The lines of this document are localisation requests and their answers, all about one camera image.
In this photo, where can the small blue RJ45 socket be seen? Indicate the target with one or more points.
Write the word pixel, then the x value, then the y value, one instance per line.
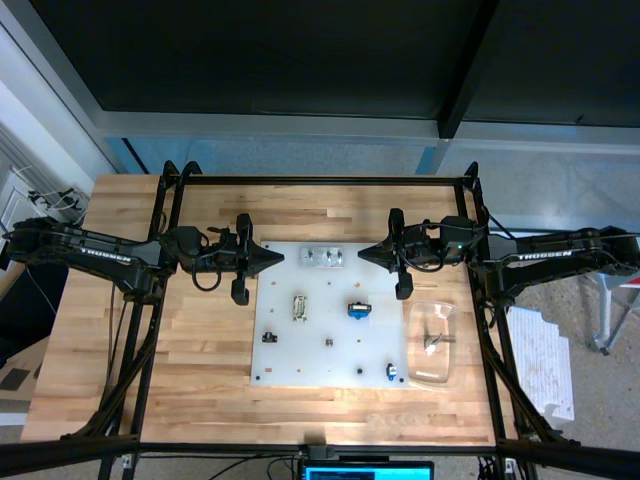
pixel 391 371

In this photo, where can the beige multi-pin connector housing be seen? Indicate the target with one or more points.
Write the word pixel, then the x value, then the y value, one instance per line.
pixel 299 307

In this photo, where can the white taskboard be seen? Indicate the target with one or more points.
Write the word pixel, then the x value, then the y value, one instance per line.
pixel 310 350

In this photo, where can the brown cardboard box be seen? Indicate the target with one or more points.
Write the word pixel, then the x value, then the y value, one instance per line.
pixel 20 360

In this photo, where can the laptop screen with blue edge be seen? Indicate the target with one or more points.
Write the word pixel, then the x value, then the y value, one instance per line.
pixel 365 472

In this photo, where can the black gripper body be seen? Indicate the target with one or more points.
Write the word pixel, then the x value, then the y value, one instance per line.
pixel 240 292
pixel 404 287

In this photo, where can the black vertical wall post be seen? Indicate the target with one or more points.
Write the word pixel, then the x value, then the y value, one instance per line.
pixel 465 75

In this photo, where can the silver mounting block with posts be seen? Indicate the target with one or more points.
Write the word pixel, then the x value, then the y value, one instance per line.
pixel 322 256

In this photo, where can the black aluminium frame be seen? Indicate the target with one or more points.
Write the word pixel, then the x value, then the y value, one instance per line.
pixel 320 180

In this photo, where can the grey metal chair frame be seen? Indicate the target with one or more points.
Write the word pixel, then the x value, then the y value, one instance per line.
pixel 606 320

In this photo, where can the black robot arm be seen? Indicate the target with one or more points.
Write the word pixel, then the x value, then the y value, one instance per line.
pixel 542 256
pixel 100 250

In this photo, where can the black table-level camera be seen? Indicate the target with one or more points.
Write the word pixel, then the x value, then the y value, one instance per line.
pixel 316 451

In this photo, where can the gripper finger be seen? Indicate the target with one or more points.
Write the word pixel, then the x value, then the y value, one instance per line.
pixel 262 264
pixel 262 253
pixel 382 249
pixel 382 260

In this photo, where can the white foam packing block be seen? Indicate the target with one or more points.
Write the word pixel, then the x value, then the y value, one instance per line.
pixel 542 360

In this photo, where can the clear plastic tub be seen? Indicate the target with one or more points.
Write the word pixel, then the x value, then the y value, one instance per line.
pixel 420 370

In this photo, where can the black plastic bracket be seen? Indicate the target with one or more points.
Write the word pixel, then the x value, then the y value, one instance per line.
pixel 270 337

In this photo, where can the blue black D-sub socket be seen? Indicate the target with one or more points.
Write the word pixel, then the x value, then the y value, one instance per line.
pixel 359 310

